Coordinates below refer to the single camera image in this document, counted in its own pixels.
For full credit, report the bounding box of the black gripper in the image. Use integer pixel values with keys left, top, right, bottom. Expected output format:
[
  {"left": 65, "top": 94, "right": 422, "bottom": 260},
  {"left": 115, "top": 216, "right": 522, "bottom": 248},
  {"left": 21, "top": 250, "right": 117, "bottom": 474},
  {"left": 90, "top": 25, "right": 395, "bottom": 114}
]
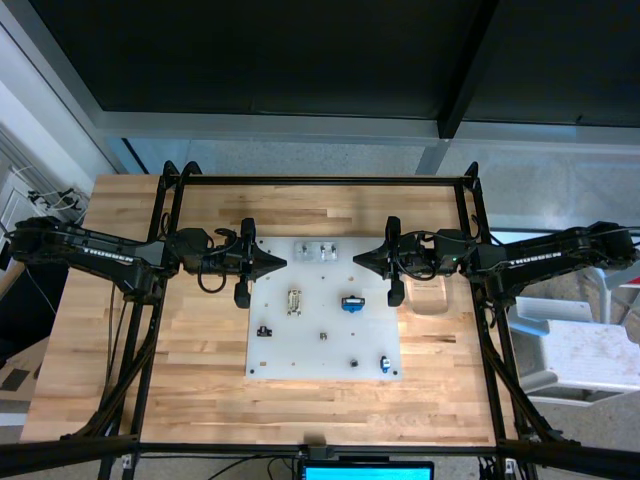
[
  {"left": 209, "top": 217, "right": 288, "bottom": 309},
  {"left": 352, "top": 216, "right": 437, "bottom": 307}
]

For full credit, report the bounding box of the clear acrylic block with pegs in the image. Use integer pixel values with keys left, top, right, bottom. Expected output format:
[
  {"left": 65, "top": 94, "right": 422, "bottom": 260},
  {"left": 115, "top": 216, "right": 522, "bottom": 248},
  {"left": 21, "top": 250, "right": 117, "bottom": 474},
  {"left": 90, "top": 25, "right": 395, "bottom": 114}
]
[{"left": 292, "top": 239, "right": 340, "bottom": 264}]

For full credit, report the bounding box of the clear plastic tub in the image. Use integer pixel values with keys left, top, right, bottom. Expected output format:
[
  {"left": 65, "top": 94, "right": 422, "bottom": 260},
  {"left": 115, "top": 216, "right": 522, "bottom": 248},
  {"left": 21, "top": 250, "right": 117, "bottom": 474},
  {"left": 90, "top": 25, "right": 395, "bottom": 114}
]
[{"left": 405, "top": 276, "right": 454, "bottom": 318}]

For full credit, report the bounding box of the white plastic board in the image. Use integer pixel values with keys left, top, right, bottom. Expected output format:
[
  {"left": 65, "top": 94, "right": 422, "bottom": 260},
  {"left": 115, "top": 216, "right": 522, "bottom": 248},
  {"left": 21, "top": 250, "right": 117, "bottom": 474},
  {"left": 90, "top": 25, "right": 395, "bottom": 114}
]
[{"left": 244, "top": 234, "right": 405, "bottom": 381}]

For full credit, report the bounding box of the black room column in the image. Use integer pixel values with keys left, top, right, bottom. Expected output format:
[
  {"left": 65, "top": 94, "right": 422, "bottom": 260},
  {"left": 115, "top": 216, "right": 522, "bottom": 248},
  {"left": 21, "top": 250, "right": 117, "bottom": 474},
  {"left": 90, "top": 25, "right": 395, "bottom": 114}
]
[{"left": 437, "top": 0, "right": 501, "bottom": 140}]

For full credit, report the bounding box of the screen with blue edge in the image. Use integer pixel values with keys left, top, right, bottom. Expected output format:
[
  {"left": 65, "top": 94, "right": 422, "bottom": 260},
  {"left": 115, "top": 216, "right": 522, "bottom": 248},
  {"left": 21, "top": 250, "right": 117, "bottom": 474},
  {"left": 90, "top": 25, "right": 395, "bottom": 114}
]
[{"left": 298, "top": 460, "right": 435, "bottom": 480}]

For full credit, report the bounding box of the white plastic chair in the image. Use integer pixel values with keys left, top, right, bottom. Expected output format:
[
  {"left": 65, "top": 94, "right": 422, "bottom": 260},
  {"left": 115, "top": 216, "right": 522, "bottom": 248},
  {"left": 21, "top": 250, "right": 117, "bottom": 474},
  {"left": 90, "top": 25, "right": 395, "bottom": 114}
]
[{"left": 509, "top": 264, "right": 640, "bottom": 407}]

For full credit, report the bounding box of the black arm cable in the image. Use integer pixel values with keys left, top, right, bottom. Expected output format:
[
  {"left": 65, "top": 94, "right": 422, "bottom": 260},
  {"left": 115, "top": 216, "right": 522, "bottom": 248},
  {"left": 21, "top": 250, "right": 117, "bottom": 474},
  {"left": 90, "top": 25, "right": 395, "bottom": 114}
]
[{"left": 196, "top": 259, "right": 227, "bottom": 294}]

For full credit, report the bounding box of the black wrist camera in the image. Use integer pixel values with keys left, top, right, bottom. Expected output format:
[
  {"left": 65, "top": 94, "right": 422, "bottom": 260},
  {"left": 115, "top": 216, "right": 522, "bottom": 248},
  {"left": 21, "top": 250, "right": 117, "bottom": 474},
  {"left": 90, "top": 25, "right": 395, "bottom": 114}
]
[
  {"left": 434, "top": 228, "right": 471, "bottom": 275},
  {"left": 175, "top": 227, "right": 211, "bottom": 274}
]

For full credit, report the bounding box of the black metal frame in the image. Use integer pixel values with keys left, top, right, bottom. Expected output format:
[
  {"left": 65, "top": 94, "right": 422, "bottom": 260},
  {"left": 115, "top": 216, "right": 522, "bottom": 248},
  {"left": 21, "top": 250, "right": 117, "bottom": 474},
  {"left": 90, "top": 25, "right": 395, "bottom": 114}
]
[{"left": 0, "top": 159, "right": 640, "bottom": 480}]

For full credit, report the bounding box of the grey window frame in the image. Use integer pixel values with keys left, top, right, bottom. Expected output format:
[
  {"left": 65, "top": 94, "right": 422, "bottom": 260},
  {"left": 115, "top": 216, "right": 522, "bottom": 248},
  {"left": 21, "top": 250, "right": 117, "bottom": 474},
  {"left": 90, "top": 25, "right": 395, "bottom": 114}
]
[{"left": 0, "top": 0, "right": 640, "bottom": 176}]

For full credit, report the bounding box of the black table-level camera mount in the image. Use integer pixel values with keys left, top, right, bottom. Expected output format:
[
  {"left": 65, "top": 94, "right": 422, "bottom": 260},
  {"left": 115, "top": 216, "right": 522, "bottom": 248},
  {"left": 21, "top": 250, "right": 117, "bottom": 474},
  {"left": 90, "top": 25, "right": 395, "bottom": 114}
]
[{"left": 304, "top": 435, "right": 330, "bottom": 459}]

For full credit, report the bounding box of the white and black cable bundle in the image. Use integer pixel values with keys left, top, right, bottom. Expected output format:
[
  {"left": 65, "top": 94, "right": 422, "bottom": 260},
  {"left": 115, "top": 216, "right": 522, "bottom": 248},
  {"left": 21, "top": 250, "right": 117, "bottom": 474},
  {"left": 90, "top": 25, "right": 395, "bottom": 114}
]
[{"left": 24, "top": 187, "right": 86, "bottom": 211}]

